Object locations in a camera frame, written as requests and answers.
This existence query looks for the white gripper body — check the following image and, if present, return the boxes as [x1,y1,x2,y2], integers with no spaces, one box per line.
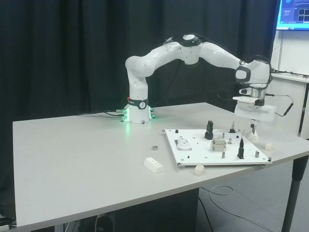
[234,101,277,123]

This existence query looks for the blue screen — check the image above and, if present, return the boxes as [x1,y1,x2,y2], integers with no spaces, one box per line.
[276,0,309,31]

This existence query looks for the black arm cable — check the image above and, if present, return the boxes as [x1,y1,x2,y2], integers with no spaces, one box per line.
[238,55,275,90]

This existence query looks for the thin black rod on wire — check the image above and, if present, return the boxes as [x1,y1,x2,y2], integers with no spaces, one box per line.
[265,93,295,117]

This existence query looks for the long white four-hole holder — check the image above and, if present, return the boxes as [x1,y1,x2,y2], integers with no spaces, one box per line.
[143,157,166,174]

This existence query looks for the grey floor cable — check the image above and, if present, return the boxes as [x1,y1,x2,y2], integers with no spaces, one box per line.
[197,185,282,232]

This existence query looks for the white cabinet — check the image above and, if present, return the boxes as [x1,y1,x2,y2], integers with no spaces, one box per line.
[269,30,309,140]

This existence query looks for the black D-SUB plug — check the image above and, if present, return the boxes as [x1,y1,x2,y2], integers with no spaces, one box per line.
[204,119,214,141]

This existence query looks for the black base cable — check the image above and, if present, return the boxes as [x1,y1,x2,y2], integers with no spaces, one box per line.
[78,110,127,119]

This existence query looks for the black table leg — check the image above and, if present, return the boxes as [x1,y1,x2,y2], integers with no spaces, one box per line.
[281,154,307,232]

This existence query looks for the black curtains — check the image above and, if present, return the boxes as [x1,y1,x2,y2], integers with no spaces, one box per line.
[0,0,281,215]

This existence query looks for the metal box-shaped connector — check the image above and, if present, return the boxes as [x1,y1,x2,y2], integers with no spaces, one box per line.
[210,138,228,154]

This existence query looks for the white task board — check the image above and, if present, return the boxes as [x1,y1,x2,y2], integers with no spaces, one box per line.
[160,128,273,168]

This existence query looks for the white gear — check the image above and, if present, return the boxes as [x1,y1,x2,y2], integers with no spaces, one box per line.
[177,136,193,152]

